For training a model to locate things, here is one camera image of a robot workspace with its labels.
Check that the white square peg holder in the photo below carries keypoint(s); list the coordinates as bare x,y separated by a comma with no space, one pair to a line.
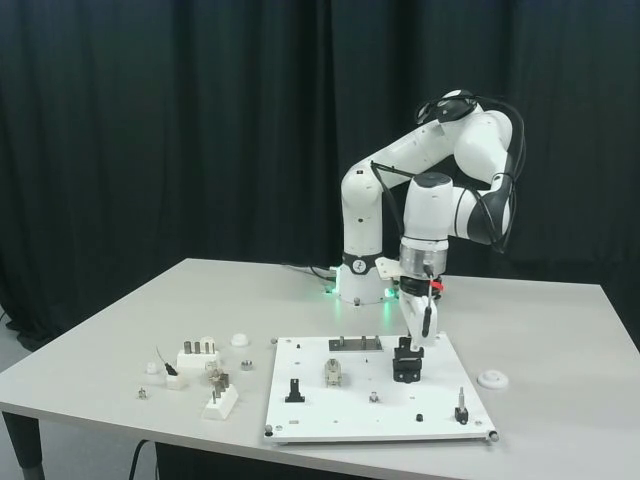
222,405

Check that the white large gear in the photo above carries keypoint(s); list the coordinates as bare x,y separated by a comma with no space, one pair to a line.
492,379

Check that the white medium gear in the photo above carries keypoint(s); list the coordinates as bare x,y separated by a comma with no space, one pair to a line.
239,340

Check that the white task board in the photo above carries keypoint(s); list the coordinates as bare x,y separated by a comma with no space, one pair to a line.
350,410

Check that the metal bolt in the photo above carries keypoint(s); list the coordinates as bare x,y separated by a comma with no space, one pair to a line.
246,365

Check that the black curtain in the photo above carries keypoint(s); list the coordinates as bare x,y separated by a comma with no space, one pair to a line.
150,150

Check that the small white plug holder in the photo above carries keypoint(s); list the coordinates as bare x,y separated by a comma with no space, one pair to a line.
176,384

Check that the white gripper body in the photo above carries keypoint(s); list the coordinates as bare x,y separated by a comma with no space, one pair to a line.
412,320

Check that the white round peg holder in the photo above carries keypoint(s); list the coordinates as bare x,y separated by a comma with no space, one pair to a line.
197,362

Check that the white small gear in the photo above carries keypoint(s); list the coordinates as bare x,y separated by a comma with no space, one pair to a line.
150,369

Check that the black table leg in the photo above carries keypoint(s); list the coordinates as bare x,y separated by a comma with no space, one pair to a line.
22,445

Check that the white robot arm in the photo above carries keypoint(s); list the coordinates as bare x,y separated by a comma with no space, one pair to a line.
400,150

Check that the black D-SUB plug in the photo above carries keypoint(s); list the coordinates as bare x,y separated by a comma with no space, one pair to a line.
407,350

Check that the black Ethernet plug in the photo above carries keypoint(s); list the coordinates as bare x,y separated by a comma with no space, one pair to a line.
170,370

